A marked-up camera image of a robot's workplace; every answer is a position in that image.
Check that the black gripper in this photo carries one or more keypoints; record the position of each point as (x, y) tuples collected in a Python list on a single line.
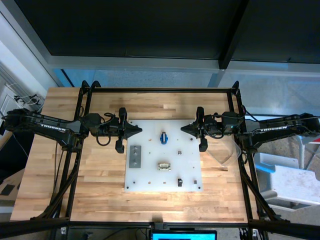
[(200, 112), (122, 113)]

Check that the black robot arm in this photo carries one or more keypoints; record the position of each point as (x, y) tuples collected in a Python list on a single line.
[(272, 130), (50, 126)]

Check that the blue bar holder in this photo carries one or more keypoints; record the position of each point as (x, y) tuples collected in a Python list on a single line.
[(159, 138)]

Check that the silver metal bar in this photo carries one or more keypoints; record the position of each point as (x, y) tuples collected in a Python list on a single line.
[(163, 137)]

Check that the clear plastic container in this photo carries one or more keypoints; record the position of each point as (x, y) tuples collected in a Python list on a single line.
[(222, 156)]

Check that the white taskboard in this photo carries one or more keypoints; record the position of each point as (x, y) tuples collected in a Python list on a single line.
[(155, 172)]

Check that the grey metal plate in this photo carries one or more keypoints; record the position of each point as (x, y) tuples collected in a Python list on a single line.
[(132, 156)]

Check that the beige connector housing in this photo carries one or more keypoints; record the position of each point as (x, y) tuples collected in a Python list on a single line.
[(164, 166)]

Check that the black plastic clamp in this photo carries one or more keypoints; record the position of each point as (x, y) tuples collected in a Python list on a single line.
[(180, 182)]

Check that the blue-lit screen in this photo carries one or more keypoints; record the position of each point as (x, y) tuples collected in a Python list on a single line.
[(183, 236)]

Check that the black flat pad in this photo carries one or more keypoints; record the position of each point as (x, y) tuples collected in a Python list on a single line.
[(6, 190)]

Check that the black metal frame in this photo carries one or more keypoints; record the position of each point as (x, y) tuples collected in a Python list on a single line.
[(160, 89)]

